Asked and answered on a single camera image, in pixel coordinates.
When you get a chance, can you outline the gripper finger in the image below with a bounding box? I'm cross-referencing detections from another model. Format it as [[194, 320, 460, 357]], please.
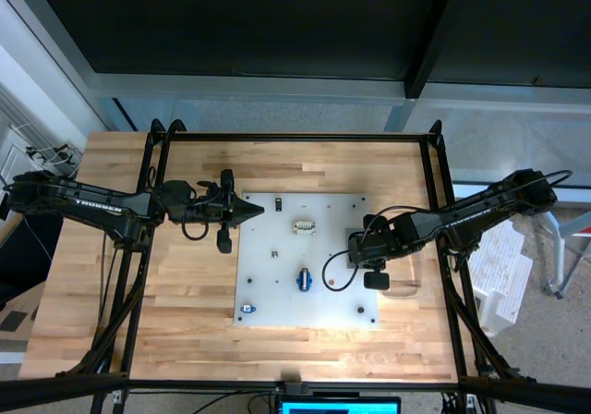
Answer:
[[235, 193, 265, 211], [235, 209, 265, 227]]

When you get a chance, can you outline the clear plastic tub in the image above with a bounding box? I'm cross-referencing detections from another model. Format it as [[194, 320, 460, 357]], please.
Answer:
[[376, 242, 433, 300]]

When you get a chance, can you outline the blue clamp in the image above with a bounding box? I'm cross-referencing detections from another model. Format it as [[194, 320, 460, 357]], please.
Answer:
[[294, 267, 316, 293]]

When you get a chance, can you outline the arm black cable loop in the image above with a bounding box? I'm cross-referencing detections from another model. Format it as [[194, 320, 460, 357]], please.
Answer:
[[180, 210, 210, 242], [321, 206, 419, 294]]

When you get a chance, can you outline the bundle of wall cables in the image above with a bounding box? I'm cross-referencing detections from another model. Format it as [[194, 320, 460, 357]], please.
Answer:
[[25, 143, 82, 168]]

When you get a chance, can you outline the brown cardboard box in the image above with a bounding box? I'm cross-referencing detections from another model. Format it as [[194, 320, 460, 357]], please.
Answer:
[[0, 279, 47, 342]]

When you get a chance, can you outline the grey metal block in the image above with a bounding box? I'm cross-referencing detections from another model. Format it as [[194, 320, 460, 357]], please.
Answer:
[[344, 226, 370, 271]]

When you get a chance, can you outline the grey metal stand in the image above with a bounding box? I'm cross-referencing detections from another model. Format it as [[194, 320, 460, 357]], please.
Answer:
[[530, 199, 591, 300]]

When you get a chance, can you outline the laptop screen with blue edge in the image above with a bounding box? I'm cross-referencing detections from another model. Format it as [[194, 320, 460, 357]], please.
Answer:
[[275, 395, 402, 414]]

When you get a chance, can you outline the small black camera box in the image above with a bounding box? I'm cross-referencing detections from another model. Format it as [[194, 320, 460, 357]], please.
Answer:
[[281, 371, 308, 396]]

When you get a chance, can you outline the white square board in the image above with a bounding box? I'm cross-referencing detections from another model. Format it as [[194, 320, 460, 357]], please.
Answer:
[[234, 191, 380, 330]]

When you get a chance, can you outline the white foam block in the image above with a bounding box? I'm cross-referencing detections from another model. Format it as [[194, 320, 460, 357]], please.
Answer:
[[465, 222, 535, 339]]

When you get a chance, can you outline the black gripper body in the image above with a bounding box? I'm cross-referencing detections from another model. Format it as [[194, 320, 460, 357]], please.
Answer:
[[197, 168, 239, 255], [347, 213, 394, 291]]

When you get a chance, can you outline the black metal frame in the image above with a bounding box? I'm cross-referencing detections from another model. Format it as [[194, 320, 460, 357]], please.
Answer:
[[0, 117, 591, 414]]

